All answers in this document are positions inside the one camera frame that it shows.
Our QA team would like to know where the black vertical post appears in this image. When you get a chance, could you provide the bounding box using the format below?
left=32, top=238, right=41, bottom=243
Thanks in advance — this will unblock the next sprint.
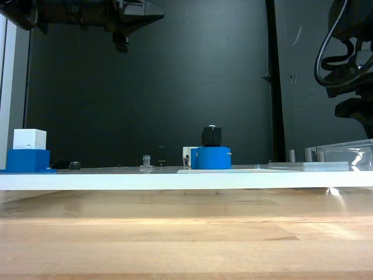
left=262, top=0, right=287, bottom=163

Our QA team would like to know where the white cube connector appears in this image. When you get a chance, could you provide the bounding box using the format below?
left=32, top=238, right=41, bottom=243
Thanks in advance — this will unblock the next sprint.
left=13, top=128, right=48, bottom=151

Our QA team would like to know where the clear plastic tub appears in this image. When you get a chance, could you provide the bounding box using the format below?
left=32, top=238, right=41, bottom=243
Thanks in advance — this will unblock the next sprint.
left=304, top=139, right=373, bottom=173

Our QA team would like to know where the blue round holder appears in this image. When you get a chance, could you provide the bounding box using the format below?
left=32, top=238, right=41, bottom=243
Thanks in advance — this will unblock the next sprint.
left=190, top=146, right=233, bottom=170

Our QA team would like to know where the white connector housing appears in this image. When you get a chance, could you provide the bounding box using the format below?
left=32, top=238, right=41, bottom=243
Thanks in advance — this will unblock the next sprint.
left=181, top=146, right=193, bottom=170

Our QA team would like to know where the black clamp block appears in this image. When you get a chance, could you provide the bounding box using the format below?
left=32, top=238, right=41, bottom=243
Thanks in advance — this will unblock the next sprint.
left=201, top=124, right=223, bottom=147

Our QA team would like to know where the white task board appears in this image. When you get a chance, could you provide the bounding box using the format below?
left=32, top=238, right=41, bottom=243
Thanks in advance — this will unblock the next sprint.
left=0, top=165, right=373, bottom=191

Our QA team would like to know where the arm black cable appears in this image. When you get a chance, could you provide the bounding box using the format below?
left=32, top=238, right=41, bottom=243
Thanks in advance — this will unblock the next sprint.
left=315, top=0, right=368, bottom=88

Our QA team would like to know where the grey aluminium block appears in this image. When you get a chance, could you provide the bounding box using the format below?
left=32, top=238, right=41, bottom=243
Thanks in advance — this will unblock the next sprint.
left=267, top=160, right=350, bottom=173

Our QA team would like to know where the blue square mount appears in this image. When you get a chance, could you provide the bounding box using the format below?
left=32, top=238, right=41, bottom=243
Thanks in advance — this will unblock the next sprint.
left=0, top=149, right=58, bottom=174

